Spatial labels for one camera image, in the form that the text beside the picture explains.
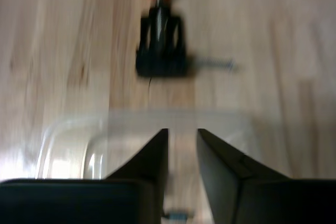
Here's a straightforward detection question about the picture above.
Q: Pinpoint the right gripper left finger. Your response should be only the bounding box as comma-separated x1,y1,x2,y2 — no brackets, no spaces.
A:
0,129,169,224

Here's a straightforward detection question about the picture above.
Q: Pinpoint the black vise with orange knob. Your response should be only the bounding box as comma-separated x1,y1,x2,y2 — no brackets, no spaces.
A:
135,0,190,78

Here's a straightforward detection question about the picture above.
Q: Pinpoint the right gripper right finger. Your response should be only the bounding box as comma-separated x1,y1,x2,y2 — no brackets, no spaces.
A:
197,129,336,224

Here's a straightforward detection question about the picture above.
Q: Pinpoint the clear plastic container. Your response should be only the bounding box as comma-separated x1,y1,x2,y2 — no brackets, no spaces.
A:
34,109,265,224

